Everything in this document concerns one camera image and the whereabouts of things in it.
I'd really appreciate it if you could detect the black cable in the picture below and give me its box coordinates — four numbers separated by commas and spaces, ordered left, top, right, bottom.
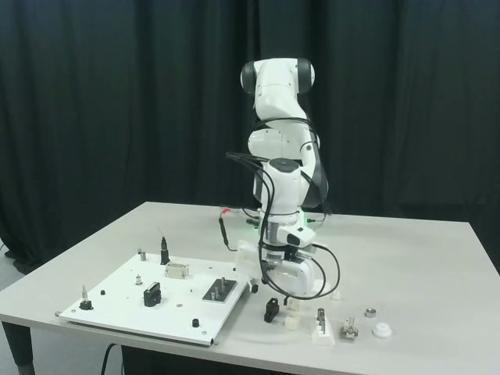
101, 342, 124, 375
254, 116, 334, 216
225, 151, 283, 291
287, 242, 341, 310

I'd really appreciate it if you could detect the white peg holder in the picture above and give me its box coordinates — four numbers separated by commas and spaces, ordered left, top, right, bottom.
311, 316, 337, 347

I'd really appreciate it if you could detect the thin black rod red tag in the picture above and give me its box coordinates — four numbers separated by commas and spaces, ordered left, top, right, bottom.
216, 208, 232, 248

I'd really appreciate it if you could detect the dark table leg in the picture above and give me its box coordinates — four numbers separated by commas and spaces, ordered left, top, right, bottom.
0, 321, 32, 375

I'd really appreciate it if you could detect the black upright plug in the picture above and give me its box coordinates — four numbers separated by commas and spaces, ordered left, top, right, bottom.
155, 225, 172, 267

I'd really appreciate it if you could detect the black D-SUB plug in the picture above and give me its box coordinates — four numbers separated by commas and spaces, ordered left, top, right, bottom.
264, 297, 280, 323

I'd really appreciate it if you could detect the white task board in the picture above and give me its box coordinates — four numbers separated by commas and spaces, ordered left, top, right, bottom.
55, 252, 253, 347

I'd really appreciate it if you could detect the black curtain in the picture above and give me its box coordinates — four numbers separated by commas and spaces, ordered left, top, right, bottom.
0, 0, 500, 263

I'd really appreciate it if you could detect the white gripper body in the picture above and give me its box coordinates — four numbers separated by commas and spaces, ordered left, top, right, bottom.
235, 240, 326, 304

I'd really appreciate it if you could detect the metal rectangular plug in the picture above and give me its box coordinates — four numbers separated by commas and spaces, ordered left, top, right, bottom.
341, 317, 359, 341

